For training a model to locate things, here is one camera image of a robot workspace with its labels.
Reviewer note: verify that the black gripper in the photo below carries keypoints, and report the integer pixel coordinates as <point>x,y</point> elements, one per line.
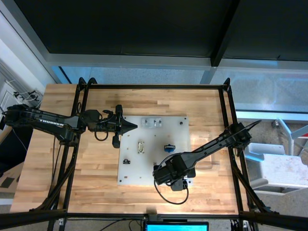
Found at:
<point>192,172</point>
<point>118,125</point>

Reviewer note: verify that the clear bar with pins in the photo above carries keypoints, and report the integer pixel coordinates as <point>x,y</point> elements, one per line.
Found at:
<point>151,123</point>

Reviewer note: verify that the beige connector housing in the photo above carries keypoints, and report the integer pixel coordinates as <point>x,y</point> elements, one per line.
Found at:
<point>141,147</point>

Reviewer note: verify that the clear plastic tub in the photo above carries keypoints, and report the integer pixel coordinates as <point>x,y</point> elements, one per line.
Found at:
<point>199,138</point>

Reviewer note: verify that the black connector with silver shell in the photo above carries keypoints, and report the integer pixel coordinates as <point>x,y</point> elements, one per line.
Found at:
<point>169,145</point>

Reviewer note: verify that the black clamp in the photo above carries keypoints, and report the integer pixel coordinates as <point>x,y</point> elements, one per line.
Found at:
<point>125,161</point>

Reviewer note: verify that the white board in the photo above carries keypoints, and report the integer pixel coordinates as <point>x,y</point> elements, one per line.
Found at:
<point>144,168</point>

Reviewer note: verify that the laptop screen with blue edge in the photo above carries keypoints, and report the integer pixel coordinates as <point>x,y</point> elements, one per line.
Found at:
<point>175,227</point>

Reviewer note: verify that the white plastic stool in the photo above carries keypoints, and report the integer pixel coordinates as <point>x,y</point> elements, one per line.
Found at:
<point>284,168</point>

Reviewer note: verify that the black desk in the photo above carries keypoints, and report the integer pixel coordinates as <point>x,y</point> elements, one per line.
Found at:
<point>12,149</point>

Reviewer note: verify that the brown cardboard box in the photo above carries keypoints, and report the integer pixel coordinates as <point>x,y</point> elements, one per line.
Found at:
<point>12,173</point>

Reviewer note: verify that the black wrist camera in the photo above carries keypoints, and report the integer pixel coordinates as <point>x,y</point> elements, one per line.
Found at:
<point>178,185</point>

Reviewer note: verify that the blue mount block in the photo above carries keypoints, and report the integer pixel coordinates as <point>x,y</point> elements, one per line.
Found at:
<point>169,150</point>

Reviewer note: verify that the black metal frame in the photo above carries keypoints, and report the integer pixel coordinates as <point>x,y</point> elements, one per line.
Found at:
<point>154,86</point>

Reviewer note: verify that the black table-level camera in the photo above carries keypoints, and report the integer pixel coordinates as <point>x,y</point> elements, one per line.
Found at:
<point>154,217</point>

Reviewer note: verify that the grey metal trolley frame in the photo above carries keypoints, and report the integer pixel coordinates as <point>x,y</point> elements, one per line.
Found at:
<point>290,137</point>

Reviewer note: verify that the black wall post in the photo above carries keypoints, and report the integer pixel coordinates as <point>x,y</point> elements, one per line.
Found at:
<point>223,36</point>

